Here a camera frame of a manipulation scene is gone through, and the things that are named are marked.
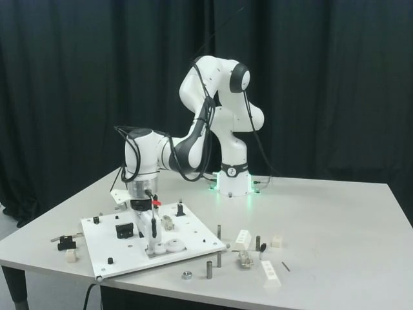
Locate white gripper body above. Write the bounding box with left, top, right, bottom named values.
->
left=130, top=208, right=163, bottom=245

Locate thin black rod red tag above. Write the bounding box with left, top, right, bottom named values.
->
left=148, top=193, right=162, bottom=242

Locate black plug block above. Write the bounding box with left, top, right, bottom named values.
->
left=115, top=222, right=135, bottom=240

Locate white task board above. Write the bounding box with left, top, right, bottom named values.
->
left=80, top=201, right=227, bottom=282

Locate flat white mounting plate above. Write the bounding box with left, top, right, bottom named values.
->
left=110, top=189, right=130, bottom=208

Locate black plug with metal pins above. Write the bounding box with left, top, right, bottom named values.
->
left=50, top=234, right=82, bottom=251

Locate white peg holder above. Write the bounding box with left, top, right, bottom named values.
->
left=231, top=229, right=254, bottom=253
left=261, top=260, right=283, bottom=289

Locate metal D-SUB plug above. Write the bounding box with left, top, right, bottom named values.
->
left=237, top=253, right=256, bottom=269

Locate dark table leg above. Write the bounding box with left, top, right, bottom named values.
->
left=1, top=265, right=28, bottom=310

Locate black curtain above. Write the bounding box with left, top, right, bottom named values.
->
left=0, top=0, right=413, bottom=229

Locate silver wrist ring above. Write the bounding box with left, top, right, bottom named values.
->
left=128, top=178, right=159, bottom=198

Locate black cable under table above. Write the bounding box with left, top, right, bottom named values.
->
left=83, top=280, right=101, bottom=310

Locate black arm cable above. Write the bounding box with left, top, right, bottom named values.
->
left=112, top=61, right=224, bottom=183

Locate black base cable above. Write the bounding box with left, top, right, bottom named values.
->
left=240, top=86, right=275, bottom=189

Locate thin black overhead cable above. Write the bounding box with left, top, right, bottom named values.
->
left=193, top=8, right=243, bottom=63

